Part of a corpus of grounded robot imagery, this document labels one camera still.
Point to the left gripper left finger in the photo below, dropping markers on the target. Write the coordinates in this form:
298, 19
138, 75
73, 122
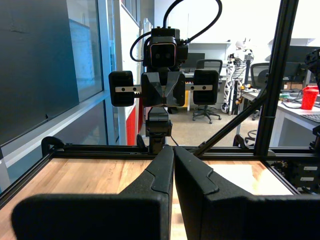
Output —
100, 217

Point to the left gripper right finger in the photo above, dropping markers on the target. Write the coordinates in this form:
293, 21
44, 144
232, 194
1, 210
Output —
250, 217

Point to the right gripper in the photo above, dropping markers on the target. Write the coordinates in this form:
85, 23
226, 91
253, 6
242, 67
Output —
121, 80

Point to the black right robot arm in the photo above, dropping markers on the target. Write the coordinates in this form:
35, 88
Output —
158, 130

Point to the yellow cabinet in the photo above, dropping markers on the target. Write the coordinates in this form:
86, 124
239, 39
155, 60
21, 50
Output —
187, 100

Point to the white partition with red base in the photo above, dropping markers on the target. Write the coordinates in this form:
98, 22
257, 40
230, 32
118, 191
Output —
130, 75

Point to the black office chair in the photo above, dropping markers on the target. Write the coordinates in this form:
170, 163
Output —
258, 73
207, 63

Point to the black equipment box with labels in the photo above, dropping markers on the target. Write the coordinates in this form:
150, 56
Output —
287, 172

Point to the white shelf cabinet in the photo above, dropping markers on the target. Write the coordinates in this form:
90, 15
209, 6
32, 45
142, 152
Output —
212, 50

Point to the white lattice robot figure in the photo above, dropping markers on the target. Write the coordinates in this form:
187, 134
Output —
240, 44

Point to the white desk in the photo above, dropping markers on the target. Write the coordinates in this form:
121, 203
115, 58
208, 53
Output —
292, 111

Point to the black keyboard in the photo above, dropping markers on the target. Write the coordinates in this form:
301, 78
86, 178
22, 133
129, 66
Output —
311, 118

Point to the red cup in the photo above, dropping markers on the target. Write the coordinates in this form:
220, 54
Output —
310, 98

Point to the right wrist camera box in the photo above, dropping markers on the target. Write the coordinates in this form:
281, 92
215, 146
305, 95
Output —
162, 53

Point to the grey metal window frame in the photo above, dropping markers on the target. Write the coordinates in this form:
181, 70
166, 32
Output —
106, 50

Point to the black aluminium frame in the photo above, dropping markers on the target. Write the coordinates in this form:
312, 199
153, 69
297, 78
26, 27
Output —
275, 75

